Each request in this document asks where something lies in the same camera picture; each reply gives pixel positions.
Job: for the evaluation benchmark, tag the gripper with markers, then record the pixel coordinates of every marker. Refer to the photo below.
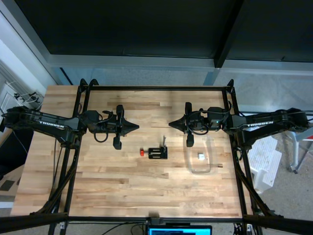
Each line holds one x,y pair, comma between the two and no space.
119,127
188,124

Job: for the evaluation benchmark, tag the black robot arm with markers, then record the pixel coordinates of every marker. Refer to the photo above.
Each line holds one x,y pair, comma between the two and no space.
259,123
49,121

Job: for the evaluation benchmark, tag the grey USB adapter stick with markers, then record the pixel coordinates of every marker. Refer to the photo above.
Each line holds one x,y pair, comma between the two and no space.
165,144

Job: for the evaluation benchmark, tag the black vise with orange knob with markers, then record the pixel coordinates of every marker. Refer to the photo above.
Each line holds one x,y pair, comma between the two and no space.
157,153

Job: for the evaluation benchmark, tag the small white plastic part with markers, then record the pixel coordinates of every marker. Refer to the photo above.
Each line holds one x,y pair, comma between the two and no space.
201,156

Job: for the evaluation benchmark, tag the clear plastic tub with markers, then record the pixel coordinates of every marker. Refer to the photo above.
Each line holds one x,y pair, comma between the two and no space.
195,167

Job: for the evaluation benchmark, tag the laptop screen with blue edge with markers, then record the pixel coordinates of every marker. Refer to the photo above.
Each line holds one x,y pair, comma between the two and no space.
178,231

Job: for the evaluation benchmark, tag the grey metal chair legs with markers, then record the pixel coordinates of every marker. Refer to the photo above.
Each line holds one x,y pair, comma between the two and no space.
294,147

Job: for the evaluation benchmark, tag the red chair seat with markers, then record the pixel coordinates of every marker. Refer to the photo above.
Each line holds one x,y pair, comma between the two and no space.
308,137

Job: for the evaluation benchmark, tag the black foam pad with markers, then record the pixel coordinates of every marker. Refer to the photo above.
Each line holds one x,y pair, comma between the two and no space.
6,185

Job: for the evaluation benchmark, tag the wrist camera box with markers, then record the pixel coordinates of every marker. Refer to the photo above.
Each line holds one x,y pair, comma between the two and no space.
111,126
197,122

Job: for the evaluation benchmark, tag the small black table camera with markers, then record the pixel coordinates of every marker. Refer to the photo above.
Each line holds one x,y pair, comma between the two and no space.
154,220

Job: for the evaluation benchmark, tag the black wall post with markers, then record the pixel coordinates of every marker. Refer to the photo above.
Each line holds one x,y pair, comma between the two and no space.
227,36

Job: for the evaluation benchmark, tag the black metal frame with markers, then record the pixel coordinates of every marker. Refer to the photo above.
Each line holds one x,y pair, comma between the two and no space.
24,221

